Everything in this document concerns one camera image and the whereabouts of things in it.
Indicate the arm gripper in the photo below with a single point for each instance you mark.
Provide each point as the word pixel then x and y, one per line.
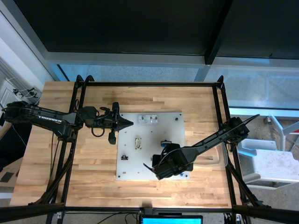
pixel 169 172
pixel 114 121

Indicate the white plastic stool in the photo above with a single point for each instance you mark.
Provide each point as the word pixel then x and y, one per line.
pixel 273 165

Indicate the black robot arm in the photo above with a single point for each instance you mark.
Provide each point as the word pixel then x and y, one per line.
pixel 46 117
pixel 210 140

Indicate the white metal chair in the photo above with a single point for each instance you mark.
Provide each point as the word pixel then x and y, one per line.
pixel 287 128

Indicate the blue laptop screen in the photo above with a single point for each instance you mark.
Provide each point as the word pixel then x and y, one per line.
pixel 171 220

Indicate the blue D-sub connector holder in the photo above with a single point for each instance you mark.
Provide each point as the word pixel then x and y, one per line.
pixel 165 142

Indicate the blue socket with white insert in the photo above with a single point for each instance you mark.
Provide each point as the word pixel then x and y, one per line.
pixel 184 175

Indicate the small black clamp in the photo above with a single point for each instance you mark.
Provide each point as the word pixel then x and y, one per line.
pixel 124 157

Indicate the black aluminium frame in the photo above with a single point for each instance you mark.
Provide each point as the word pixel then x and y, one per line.
pixel 149 84

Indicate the white plastic board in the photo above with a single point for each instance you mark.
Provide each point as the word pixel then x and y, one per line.
pixel 140 168

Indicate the grey rectangular connector housing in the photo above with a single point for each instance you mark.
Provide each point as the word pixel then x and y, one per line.
pixel 138 144

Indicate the black camera bracket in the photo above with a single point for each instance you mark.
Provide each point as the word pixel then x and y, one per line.
pixel 148 210

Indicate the clear plastic tub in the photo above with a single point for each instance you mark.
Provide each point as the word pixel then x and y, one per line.
pixel 223 154

